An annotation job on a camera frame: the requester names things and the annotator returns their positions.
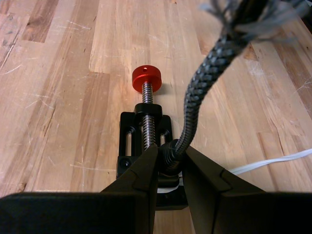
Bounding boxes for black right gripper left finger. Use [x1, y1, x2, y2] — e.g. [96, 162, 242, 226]
[0, 145, 159, 234]

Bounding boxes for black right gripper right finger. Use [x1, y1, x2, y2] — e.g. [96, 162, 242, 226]
[184, 149, 312, 234]

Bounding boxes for black plug with braided cable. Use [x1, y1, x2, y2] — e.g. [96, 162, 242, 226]
[156, 0, 312, 176]

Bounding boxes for white receptacle socket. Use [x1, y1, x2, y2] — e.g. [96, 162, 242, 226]
[157, 172, 186, 195]

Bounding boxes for black clamp with red knob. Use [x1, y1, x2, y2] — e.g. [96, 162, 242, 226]
[116, 65, 190, 212]

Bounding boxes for white socket cable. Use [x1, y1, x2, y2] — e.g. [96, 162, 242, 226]
[229, 149, 312, 175]

